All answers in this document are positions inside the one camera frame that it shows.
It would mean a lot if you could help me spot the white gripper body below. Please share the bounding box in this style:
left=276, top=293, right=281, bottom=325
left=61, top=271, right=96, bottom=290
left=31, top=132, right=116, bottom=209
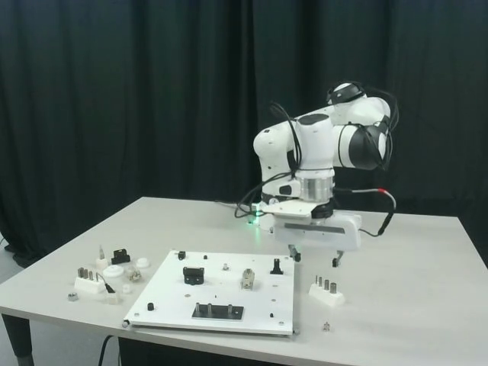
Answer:
left=269, top=211, right=363, bottom=253

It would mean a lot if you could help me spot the flat white mounting plate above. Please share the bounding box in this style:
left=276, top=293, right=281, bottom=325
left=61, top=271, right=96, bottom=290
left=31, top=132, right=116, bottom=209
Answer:
left=263, top=201, right=318, bottom=220

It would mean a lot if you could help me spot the white round peg holder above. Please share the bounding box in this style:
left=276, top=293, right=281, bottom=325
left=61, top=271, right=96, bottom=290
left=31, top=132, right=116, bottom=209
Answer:
left=307, top=282, right=346, bottom=308

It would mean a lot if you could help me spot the white task board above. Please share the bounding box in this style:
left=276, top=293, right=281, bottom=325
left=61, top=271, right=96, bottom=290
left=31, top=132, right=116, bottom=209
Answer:
left=122, top=249, right=298, bottom=338

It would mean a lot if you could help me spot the black USB plug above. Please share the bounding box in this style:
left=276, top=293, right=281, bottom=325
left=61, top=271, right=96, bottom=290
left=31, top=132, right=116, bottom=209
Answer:
left=95, top=272, right=117, bottom=296

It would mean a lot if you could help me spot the white square peg holder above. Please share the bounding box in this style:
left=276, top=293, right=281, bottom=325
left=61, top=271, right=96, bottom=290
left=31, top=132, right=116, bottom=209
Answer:
left=73, top=276, right=104, bottom=297

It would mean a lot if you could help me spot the black curtain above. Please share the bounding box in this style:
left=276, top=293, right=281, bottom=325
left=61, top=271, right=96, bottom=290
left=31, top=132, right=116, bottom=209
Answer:
left=0, top=0, right=488, bottom=265

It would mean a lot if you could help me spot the black table leg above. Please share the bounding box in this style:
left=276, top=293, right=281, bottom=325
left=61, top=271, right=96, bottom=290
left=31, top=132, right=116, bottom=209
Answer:
left=0, top=313, right=32, bottom=366

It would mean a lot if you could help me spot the silver wrist ring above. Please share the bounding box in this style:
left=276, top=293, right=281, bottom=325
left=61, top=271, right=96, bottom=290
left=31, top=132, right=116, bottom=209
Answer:
left=297, top=176, right=335, bottom=204

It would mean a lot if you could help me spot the small white camera box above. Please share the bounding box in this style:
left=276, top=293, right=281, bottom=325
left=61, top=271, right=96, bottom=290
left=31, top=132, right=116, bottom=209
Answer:
left=278, top=182, right=303, bottom=197

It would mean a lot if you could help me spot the black cable on table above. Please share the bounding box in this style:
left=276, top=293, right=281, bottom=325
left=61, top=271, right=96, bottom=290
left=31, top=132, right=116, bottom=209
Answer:
left=215, top=178, right=268, bottom=220

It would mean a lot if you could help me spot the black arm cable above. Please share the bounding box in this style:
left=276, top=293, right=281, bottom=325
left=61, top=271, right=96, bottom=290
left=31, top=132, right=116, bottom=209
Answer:
left=364, top=85, right=400, bottom=173
left=269, top=100, right=303, bottom=177

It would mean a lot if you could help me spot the black cable under table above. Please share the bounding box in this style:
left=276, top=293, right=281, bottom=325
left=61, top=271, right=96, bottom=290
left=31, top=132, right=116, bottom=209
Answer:
left=98, top=335, right=116, bottom=366

